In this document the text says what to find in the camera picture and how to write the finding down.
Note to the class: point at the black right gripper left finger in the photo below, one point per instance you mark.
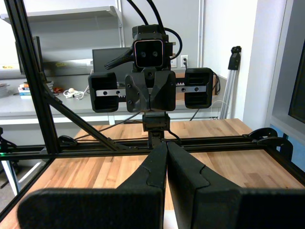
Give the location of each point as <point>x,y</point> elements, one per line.
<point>95,207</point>

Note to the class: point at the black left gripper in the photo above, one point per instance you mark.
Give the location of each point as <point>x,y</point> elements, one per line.
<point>102,81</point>

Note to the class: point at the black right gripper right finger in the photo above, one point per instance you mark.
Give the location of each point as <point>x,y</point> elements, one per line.
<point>238,210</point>

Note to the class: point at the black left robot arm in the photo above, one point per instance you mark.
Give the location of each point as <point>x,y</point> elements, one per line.
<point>156,122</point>

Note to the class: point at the white taskboard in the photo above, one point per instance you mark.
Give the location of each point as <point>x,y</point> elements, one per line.
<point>170,221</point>

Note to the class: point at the dark computer monitor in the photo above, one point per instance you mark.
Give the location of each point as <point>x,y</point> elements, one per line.
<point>107,57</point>
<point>40,55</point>

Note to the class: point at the aluminium tripod stand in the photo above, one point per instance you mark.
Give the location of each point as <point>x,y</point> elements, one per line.
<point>230,90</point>

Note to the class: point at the grey office desk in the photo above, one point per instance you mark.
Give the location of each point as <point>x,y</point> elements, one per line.
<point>28,105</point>

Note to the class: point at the stack of books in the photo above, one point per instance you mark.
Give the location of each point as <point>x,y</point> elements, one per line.
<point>23,91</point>

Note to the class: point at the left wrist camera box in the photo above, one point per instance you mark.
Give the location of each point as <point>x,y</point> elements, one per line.
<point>147,53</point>

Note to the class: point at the white wall outlet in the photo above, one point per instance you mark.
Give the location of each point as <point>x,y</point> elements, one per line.
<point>184,60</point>

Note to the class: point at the grey wall shelf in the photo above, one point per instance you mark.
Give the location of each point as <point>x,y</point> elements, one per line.
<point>71,14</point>

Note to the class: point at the black aluminium frame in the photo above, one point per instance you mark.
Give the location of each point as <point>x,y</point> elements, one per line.
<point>35,83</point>

